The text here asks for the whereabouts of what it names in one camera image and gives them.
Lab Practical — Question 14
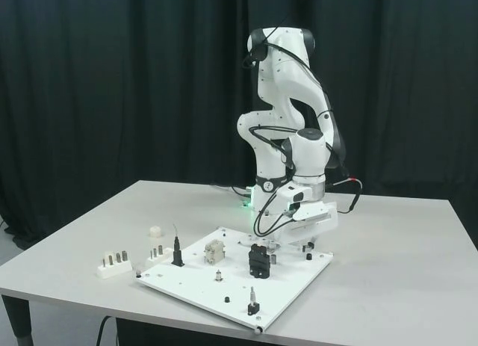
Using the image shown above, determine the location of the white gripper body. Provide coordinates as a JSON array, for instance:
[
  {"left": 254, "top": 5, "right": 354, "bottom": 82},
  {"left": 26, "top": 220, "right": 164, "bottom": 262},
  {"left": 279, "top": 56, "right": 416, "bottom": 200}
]
[{"left": 276, "top": 200, "right": 340, "bottom": 247}]

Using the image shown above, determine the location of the black D-SUB plug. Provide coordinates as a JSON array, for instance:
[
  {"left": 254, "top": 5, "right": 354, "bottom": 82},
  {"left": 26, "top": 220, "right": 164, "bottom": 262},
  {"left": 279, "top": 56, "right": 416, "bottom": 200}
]
[{"left": 247, "top": 244, "right": 271, "bottom": 280}]

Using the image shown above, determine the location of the metal plug on black base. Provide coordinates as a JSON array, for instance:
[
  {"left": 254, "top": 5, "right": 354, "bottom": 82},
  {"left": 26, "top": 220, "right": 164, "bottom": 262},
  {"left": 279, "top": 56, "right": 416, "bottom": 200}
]
[{"left": 246, "top": 286, "right": 261, "bottom": 317}]

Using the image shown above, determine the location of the beige waterproof plug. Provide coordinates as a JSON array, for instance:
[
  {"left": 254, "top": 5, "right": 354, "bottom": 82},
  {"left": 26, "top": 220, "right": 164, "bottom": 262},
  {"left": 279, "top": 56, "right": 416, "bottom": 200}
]
[{"left": 202, "top": 239, "right": 222, "bottom": 267}]

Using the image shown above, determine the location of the white task board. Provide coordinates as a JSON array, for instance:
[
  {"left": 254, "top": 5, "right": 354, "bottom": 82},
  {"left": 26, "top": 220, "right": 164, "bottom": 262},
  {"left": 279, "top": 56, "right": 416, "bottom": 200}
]
[{"left": 134, "top": 225, "right": 335, "bottom": 334}]

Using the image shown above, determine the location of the short white peg holder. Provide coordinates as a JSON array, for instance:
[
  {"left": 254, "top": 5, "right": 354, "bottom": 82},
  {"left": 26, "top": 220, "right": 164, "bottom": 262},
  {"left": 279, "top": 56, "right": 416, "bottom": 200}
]
[{"left": 144, "top": 252, "right": 175, "bottom": 267}]

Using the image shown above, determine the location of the long white peg holder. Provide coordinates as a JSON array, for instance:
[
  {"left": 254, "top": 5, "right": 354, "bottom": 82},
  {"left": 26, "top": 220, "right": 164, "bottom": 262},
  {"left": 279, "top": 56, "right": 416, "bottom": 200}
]
[{"left": 97, "top": 260, "right": 134, "bottom": 279}]

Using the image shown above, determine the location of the black curtain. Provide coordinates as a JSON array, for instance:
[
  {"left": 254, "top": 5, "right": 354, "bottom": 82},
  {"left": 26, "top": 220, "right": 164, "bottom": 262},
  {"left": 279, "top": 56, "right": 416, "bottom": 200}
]
[{"left": 0, "top": 0, "right": 478, "bottom": 246}]

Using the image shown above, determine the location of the black table leg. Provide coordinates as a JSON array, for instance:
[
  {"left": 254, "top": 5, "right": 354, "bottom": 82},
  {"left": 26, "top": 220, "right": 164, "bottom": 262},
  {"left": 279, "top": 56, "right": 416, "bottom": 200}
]
[{"left": 1, "top": 295, "right": 34, "bottom": 346}]

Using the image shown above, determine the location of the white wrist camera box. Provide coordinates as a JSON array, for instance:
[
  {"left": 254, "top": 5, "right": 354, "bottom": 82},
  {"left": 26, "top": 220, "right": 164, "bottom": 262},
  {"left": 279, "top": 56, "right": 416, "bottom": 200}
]
[{"left": 278, "top": 185, "right": 313, "bottom": 206}]

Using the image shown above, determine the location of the black plug with grey cable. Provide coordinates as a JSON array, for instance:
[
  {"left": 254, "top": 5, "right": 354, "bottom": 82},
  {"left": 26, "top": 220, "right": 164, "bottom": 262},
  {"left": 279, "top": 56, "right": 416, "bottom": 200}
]
[{"left": 170, "top": 223, "right": 186, "bottom": 267}]

